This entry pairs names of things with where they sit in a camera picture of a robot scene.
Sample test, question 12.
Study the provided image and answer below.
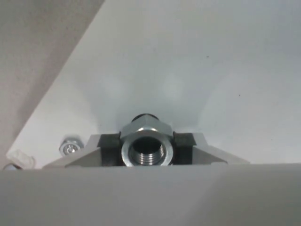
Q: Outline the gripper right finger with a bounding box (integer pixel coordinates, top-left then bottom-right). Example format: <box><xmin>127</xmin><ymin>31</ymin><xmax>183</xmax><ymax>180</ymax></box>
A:
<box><xmin>173</xmin><ymin>132</ymin><xmax>250</xmax><ymax>167</ymax></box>

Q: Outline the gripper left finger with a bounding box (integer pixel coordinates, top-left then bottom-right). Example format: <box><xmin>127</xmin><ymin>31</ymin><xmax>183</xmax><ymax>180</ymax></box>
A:
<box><xmin>41</xmin><ymin>132</ymin><xmax>122</xmax><ymax>169</ymax></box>

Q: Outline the metal hex bolt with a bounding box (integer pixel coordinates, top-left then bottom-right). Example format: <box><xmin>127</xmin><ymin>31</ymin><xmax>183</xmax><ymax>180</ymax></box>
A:
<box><xmin>119</xmin><ymin>117</ymin><xmax>176</xmax><ymax>167</ymax></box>

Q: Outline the metal hex nut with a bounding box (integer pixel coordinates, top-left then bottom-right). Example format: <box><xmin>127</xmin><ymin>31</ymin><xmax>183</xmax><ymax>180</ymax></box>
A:
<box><xmin>58</xmin><ymin>138</ymin><xmax>84</xmax><ymax>157</ymax></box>

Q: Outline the white task board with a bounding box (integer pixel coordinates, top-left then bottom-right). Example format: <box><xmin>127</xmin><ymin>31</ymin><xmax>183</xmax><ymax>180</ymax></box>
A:
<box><xmin>4</xmin><ymin>0</ymin><xmax>301</xmax><ymax>170</ymax></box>

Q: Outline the clear board bumper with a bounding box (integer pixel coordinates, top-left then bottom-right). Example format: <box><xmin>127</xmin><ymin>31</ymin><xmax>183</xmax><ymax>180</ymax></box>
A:
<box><xmin>6</xmin><ymin>149</ymin><xmax>36</xmax><ymax>170</ymax></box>

